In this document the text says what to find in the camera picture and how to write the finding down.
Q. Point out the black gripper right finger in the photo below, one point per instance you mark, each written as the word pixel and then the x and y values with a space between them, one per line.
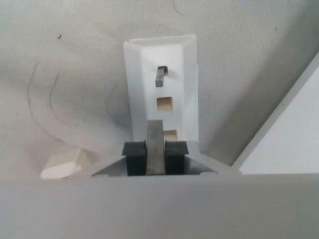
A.
pixel 175 159

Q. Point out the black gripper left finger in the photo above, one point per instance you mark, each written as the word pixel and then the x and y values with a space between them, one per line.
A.
pixel 133 159

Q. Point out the white square peg holder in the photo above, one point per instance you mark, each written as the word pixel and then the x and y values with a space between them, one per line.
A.
pixel 135 99

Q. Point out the small metal square peg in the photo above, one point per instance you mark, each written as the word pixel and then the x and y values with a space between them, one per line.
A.
pixel 160 79

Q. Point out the small white holder block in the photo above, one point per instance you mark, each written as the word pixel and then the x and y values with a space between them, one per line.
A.
pixel 63 165

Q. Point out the white task board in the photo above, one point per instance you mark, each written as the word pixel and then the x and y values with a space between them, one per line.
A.
pixel 286 137

